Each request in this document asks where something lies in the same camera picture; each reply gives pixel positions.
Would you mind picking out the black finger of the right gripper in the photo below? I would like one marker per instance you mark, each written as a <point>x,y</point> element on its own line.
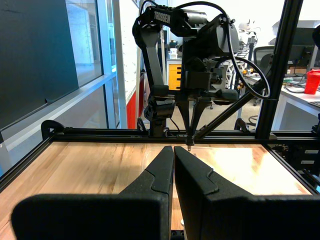
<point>184,110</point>
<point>199,110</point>

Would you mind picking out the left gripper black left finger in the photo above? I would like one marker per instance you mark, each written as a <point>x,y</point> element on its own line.
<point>100,217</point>

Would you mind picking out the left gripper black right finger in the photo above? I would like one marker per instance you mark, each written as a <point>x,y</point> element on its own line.
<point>237,217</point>

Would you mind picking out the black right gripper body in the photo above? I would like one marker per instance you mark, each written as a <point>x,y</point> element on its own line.
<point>217,37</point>

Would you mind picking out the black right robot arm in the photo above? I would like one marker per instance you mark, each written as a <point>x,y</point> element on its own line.
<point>162,17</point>

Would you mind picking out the orange drawer cabinet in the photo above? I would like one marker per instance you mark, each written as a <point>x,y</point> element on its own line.
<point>175,75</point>

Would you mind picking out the black office chair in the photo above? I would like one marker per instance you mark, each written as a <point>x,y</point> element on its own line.
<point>262,56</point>

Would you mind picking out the dark computer monitor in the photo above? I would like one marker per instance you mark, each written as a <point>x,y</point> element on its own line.
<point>300,50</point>

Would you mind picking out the white desk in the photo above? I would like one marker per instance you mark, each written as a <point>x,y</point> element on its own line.
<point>300,98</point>

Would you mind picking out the red plastic cup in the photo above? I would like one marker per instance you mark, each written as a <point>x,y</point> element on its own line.
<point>312,82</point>

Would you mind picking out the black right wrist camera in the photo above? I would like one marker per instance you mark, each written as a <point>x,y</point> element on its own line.
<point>198,80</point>

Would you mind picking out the black aluminium frame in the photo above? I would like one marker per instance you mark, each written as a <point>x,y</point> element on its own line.
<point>100,135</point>

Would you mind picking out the black curved frame bracket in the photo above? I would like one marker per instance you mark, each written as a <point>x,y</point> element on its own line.
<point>50,125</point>

